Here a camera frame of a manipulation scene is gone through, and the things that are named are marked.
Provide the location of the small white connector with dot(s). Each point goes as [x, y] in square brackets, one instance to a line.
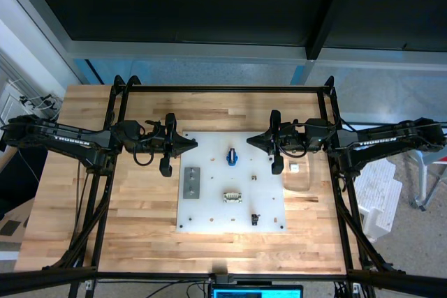
[294, 167]

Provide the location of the white corner bracket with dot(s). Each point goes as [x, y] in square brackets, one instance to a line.
[356, 287]
[88, 284]

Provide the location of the beige multi-pin connector housing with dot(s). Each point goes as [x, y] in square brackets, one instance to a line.
[233, 197]

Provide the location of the black vertical post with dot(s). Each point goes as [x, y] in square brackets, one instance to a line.
[323, 15]

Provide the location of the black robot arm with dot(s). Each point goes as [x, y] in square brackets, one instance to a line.
[377, 141]
[70, 139]

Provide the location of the blue connector mount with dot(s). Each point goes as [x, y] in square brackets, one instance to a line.
[231, 162]

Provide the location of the black table frame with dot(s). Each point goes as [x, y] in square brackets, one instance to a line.
[223, 88]

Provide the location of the cardboard box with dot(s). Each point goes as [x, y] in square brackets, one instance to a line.
[19, 217]

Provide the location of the chair with metal legs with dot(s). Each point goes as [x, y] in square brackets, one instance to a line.
[441, 160]

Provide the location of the laptop screen with blue edge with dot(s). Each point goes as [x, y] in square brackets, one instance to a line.
[255, 292]

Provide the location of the grey metal plate with pegs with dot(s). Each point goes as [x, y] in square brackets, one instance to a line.
[188, 186]

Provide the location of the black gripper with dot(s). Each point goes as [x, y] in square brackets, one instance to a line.
[276, 120]
[170, 121]

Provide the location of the white task board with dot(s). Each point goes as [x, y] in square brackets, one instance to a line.
[209, 203]

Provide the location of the black table-level camera box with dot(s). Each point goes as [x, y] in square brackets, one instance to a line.
[223, 277]

